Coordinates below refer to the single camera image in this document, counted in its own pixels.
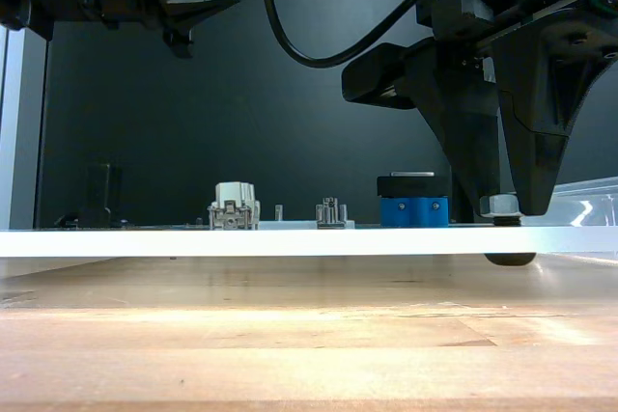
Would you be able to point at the black M12 threaded stud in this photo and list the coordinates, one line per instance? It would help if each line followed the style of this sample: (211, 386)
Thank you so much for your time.
(507, 222)

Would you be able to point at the metal latch pair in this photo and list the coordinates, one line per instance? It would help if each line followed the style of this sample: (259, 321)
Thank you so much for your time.
(330, 214)

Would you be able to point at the beige connector housing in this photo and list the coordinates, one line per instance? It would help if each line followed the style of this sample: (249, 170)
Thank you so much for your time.
(234, 200)

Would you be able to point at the black board foot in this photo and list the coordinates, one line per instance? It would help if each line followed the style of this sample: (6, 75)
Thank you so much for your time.
(509, 258)

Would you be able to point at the silver M12 hex nut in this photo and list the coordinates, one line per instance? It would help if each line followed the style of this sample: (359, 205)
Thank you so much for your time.
(499, 205)

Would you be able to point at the blue clamp with black cap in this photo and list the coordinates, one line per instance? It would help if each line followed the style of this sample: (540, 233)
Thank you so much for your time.
(415, 211)

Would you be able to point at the small black socket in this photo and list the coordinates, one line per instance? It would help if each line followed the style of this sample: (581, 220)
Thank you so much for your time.
(103, 195)

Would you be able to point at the clear plastic tub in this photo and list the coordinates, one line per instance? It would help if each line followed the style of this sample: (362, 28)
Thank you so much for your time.
(589, 200)

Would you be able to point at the white mounting board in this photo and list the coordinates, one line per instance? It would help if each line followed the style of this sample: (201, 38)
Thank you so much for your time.
(241, 242)

